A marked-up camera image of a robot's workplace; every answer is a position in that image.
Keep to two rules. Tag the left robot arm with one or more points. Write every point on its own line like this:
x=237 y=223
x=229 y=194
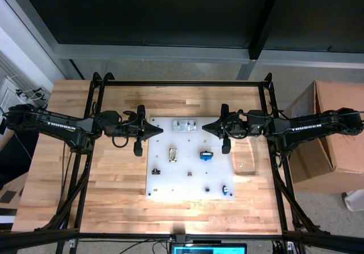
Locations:
x=57 y=124

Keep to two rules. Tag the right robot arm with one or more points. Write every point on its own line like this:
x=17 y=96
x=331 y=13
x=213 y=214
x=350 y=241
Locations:
x=307 y=128

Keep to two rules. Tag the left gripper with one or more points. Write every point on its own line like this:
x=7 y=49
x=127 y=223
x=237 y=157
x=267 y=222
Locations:
x=141 y=123

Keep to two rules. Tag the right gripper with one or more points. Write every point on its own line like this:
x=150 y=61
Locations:
x=225 y=123

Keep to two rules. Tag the blue screen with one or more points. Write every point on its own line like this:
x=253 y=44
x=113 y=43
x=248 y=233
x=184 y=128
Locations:
x=207 y=249

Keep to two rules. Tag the black frame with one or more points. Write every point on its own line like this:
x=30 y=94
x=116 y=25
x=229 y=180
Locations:
x=182 y=83

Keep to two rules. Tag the small black block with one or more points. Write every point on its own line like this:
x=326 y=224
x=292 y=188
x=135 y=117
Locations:
x=156 y=171

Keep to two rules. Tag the clear plastic container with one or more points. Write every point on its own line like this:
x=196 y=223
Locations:
x=244 y=163

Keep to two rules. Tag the beige many-pin connector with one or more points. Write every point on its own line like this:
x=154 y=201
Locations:
x=173 y=155

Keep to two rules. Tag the white task board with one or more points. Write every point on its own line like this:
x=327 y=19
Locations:
x=182 y=185

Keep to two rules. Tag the cardboard box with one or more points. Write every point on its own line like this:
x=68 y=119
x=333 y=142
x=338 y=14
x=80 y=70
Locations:
x=335 y=94

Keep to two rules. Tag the steel hex nut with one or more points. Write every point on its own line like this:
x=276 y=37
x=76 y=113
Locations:
x=207 y=192

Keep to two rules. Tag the large blue socket block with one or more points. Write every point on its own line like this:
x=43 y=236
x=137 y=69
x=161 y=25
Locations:
x=206 y=155

